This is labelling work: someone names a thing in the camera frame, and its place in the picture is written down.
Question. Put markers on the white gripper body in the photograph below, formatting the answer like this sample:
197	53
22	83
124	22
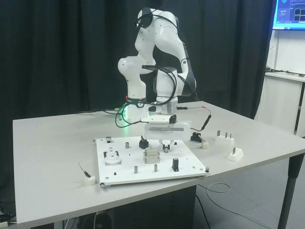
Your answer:
166	133

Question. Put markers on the metal BNC plug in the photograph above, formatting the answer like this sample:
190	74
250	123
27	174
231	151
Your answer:
166	149

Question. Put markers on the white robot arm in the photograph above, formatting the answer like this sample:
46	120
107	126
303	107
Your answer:
145	40

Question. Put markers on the grey waterproof plug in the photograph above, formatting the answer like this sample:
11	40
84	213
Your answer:
151	156

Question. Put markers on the flat white mounting plate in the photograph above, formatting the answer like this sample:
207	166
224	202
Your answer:
155	119

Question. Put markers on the black D-SUB plug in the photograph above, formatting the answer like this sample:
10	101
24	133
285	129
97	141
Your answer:
196	138

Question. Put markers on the small metal plug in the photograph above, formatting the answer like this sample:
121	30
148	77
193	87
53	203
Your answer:
201	139

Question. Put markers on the small white plug holder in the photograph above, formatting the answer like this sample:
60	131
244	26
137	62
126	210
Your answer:
90	180
205	145

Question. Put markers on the white task board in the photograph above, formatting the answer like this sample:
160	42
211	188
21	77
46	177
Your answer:
143	177

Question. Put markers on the large metal square peg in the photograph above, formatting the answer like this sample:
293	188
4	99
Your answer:
218	133

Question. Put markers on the white small gear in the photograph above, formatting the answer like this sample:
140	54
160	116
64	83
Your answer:
111	150

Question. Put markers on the white medium gear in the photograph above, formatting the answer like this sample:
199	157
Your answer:
111	155

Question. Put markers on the white three-peg holder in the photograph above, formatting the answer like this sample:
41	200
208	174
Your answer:
224	140

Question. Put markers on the white large gear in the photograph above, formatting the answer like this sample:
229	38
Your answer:
112	162

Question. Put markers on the metal bolt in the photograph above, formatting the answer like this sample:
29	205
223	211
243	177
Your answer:
108	138

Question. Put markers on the white long peg holder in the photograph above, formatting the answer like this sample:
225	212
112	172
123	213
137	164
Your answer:
234	156

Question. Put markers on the black equipment box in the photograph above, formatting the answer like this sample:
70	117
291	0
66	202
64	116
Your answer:
155	210

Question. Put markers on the dark grey table leg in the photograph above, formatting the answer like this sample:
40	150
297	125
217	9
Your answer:
289	190

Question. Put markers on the black curtains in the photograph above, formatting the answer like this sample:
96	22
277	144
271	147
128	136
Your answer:
59	59

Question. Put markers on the blue screen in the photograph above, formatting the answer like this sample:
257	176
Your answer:
290	14

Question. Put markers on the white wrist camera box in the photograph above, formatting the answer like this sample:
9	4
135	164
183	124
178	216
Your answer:
152	108

